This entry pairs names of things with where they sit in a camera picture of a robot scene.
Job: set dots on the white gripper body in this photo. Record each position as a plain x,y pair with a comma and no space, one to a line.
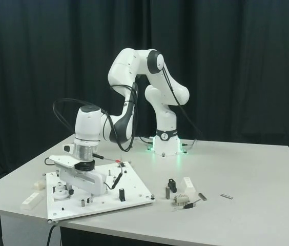
83,180

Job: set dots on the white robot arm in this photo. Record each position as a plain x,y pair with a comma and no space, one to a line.
124,66

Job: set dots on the white peg holder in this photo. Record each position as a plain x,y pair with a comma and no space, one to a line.
189,186

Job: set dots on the small metal square peg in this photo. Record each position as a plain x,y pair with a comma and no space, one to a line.
203,196

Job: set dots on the thin metal round peg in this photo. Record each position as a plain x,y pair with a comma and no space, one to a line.
226,196

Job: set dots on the white large gear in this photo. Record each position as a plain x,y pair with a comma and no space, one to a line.
62,196

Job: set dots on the white task board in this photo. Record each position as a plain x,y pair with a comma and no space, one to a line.
103,205

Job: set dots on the white small gear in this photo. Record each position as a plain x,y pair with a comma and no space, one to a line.
59,183

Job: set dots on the white medium gear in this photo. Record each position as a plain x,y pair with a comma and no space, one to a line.
57,190

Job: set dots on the flat white wrist plate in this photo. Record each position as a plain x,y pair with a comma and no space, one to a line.
65,161

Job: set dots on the black rod with red tag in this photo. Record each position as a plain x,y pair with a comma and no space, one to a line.
116,180

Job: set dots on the small white holder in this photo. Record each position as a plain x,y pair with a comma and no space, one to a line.
39,185

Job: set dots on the long white holder with holes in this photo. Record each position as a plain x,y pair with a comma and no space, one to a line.
31,201

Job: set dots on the black plug with grey stub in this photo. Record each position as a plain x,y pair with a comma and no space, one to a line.
123,165

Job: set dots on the black plug block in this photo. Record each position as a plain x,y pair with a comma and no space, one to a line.
172,184

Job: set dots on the black curtain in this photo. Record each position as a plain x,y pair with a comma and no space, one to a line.
236,51

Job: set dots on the small white camera box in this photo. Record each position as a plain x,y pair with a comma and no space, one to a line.
68,148

